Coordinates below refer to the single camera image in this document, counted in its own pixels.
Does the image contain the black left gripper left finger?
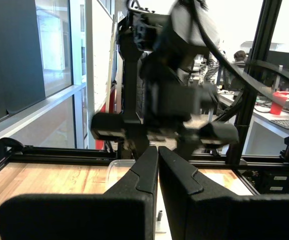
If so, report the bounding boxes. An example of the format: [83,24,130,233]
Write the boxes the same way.
[0,146,159,240]

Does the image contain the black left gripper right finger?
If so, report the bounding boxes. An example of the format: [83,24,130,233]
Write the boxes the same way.
[158,146,289,240]

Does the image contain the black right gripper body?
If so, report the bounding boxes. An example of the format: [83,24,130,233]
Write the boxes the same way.
[91,112,240,147]

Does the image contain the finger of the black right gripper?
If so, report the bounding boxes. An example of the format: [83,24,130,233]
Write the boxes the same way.
[128,138,151,163]
[175,139,203,157]

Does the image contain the red sign panel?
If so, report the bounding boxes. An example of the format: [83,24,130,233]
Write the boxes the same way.
[94,83,118,151]

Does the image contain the clear plastic tub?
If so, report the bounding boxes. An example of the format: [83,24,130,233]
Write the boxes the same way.
[106,159,138,191]

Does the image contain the white task board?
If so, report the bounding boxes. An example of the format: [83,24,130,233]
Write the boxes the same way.
[154,189,172,240]

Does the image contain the black controller box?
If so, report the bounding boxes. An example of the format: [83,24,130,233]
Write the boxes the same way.
[259,171,289,196]

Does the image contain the grey metal plate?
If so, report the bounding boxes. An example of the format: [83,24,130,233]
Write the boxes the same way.
[154,219,168,235]

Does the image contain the white office desk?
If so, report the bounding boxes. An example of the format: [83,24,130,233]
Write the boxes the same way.
[241,107,289,157]

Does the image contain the person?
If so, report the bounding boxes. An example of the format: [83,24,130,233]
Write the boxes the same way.
[231,49,248,69]
[204,53,222,85]

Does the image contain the red container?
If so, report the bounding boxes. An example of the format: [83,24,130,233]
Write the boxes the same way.
[269,91,289,116]

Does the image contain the black keyboard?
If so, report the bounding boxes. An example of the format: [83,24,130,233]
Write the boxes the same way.
[269,119,289,130]

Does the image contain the black computer monitor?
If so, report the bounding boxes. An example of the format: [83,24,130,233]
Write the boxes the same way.
[266,50,289,76]

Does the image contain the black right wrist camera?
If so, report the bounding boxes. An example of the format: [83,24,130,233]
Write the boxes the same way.
[146,82,212,122]

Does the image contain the black metal frame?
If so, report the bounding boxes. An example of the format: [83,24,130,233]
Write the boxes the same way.
[0,0,289,196]

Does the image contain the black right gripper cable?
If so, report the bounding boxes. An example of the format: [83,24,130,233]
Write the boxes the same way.
[189,0,254,121]

